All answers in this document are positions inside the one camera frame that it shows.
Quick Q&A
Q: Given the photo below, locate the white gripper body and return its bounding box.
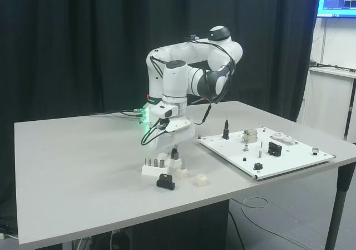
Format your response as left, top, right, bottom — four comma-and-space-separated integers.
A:
151, 122, 195, 151

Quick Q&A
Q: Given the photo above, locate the white stepped peg holder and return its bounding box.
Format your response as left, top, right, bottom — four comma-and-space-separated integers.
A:
156, 152, 180, 169

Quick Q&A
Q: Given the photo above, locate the white three-hole peg holder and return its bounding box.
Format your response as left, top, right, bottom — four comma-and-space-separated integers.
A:
141, 160, 170, 177

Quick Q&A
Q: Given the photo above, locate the black D-SUB plug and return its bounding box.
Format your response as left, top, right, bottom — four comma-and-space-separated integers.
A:
155, 173, 177, 192

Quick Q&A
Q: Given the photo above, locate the empty white holder block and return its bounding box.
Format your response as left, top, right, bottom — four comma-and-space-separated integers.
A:
194, 173, 211, 188

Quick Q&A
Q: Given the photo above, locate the black USB plug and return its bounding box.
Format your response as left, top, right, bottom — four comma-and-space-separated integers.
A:
222, 115, 231, 140

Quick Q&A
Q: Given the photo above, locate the beige rectangular connector block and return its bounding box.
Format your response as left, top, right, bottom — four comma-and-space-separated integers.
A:
243, 129, 256, 144

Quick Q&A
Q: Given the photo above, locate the white task board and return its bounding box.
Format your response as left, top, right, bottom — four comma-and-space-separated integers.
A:
196, 126, 337, 182

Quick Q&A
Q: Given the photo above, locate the black waterproof plug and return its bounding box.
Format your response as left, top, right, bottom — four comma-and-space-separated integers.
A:
268, 141, 283, 156

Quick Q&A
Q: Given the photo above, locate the black curtain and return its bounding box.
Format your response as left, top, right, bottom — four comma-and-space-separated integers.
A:
0, 0, 326, 226

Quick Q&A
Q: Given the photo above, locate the white cabinet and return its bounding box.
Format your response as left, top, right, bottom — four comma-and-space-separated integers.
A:
301, 65, 356, 144

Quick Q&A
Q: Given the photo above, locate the dark table leg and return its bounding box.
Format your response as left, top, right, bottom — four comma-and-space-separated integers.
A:
332, 162, 356, 250

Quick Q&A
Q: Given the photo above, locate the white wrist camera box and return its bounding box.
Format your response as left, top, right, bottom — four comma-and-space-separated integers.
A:
149, 102, 179, 120

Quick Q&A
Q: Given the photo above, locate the black camera cable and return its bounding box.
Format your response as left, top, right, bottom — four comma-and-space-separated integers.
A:
141, 118, 169, 145

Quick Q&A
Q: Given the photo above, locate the black base cable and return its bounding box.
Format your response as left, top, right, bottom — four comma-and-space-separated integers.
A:
93, 109, 145, 117

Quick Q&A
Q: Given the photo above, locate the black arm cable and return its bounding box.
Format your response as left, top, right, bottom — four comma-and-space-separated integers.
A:
191, 34, 237, 106

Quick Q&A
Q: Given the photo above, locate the thin grey floor cable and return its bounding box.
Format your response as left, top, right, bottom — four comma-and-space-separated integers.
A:
240, 195, 281, 250

